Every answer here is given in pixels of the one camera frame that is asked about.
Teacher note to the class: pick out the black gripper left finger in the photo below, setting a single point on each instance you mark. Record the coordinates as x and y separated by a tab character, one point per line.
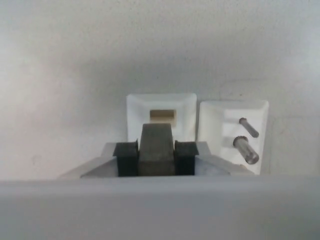
125	157

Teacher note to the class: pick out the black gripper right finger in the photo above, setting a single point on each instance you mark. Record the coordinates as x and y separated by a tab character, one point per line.
186	157

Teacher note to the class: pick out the metal square peg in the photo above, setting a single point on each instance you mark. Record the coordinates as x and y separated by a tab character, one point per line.
155	150

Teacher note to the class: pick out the white round peg holder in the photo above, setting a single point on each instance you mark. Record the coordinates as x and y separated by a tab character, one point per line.
225	130

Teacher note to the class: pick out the white square peg holder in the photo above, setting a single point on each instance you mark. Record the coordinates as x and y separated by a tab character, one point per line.
162	107

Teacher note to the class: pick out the large metal round peg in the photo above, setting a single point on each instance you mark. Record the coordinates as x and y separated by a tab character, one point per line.
246	151

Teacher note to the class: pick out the small metal round peg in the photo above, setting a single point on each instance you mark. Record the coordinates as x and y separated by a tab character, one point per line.
248	127

